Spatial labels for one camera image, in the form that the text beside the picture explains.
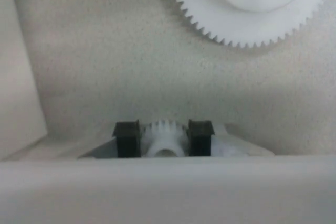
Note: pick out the white small gear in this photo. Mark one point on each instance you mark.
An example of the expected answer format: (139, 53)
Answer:
(164, 140)

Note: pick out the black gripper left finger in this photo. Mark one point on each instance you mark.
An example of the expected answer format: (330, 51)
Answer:
(127, 140)

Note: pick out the white large gear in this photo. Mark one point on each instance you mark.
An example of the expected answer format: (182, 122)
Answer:
(210, 11)

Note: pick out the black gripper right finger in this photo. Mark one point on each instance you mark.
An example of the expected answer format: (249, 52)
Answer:
(200, 138)

